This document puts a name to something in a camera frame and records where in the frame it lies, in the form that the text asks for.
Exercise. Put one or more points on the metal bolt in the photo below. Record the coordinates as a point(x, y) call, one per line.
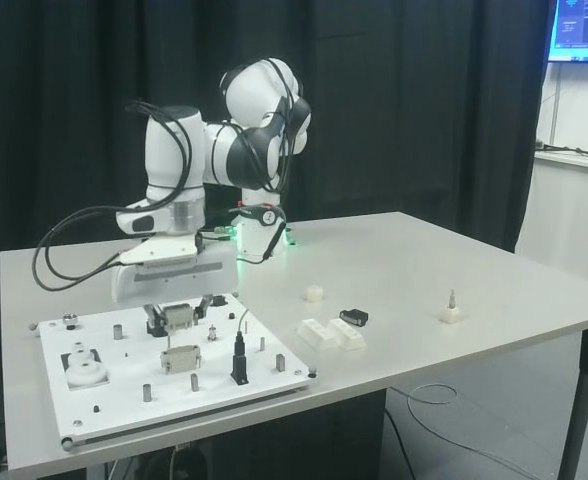
point(69, 319)

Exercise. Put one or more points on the white small gear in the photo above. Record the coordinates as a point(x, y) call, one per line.
point(77, 346)

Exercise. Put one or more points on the metal round peg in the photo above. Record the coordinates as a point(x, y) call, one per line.
point(146, 392)
point(117, 331)

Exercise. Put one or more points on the black D-SUB plug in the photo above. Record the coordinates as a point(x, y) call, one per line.
point(354, 317)

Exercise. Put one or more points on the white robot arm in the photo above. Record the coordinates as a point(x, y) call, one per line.
point(174, 150)

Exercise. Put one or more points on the small white square holder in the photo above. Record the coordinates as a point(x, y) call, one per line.
point(451, 315)

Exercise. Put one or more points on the white holder with holes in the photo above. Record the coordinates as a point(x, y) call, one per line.
point(346, 336)
point(316, 334)

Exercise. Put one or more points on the small metal square peg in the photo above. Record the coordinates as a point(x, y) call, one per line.
point(263, 344)

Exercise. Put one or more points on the white medium gear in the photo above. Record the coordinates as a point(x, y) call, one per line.
point(83, 356)

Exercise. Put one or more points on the white round holder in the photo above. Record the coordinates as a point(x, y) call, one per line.
point(314, 292)

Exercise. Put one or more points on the white task board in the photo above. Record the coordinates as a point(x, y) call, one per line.
point(174, 400)

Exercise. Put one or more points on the black table leg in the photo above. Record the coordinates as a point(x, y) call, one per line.
point(580, 400)

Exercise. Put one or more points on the blue screen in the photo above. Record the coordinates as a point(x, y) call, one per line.
point(581, 30)

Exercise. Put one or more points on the metal BNC plug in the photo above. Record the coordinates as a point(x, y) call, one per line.
point(213, 332)

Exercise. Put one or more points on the black curtains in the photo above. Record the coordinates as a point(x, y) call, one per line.
point(74, 75)

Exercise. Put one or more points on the white cabinet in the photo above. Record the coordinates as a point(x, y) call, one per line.
point(569, 215)

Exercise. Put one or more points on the grey waterproof plug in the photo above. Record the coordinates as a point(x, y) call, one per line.
point(176, 317)

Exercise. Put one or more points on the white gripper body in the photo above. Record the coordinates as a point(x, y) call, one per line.
point(179, 280)

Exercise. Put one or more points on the white large gear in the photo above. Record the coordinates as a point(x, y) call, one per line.
point(88, 374)

